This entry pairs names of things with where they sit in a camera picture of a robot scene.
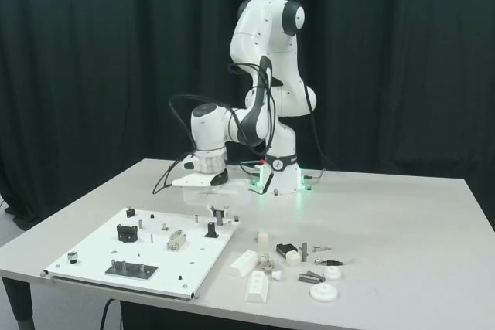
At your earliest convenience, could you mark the flat white mounting plate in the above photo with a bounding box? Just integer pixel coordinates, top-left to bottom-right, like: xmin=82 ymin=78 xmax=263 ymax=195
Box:
xmin=171 ymin=174 xmax=217 ymax=188

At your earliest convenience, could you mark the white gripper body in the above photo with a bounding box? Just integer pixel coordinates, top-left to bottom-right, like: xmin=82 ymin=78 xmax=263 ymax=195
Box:
xmin=182 ymin=182 xmax=253 ymax=207

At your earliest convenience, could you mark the black floor cable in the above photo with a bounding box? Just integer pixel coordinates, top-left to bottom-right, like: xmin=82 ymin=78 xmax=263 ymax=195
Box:
xmin=100 ymin=298 xmax=121 ymax=330

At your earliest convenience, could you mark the black curtain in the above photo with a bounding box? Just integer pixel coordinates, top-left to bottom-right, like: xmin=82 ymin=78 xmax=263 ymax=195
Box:
xmin=0 ymin=0 xmax=495 ymax=217

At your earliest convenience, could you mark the grey metal plug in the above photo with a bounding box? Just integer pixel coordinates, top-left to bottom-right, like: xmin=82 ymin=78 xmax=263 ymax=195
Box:
xmin=258 ymin=252 xmax=277 ymax=271

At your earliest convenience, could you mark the white task board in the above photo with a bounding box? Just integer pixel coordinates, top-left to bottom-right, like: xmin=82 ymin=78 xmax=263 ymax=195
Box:
xmin=41 ymin=206 xmax=241 ymax=302

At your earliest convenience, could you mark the white large gear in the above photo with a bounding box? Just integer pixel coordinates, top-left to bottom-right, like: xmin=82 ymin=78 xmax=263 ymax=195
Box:
xmin=309 ymin=284 xmax=339 ymax=302

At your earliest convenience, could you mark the long white peg holder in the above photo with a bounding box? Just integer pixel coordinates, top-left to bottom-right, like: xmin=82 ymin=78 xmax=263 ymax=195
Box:
xmin=243 ymin=270 xmax=271 ymax=304
xmin=228 ymin=250 xmax=259 ymax=278

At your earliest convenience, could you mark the dark table leg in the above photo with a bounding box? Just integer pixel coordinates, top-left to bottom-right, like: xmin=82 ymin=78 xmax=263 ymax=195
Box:
xmin=1 ymin=276 xmax=35 ymax=330

